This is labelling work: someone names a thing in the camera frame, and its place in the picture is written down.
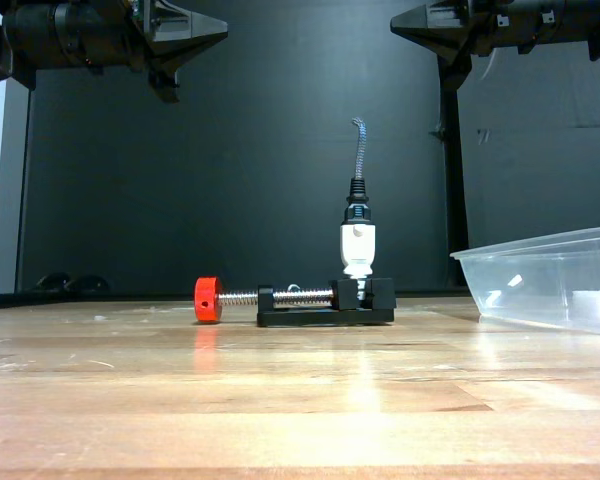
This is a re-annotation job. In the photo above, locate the black plug with braided cable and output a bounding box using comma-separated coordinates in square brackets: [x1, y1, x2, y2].
[342, 116, 375, 226]

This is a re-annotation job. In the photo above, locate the white power receptacle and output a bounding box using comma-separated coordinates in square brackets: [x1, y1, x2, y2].
[338, 222, 378, 301]

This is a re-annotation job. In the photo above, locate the clear plastic tub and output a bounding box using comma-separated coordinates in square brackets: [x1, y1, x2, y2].
[448, 224, 600, 337]

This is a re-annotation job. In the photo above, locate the black clamp with red knob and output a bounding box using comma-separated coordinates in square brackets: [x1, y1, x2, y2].
[193, 276, 397, 329]

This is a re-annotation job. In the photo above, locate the black corner bracket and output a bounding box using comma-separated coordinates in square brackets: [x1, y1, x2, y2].
[67, 273, 111, 292]
[37, 272, 74, 292]

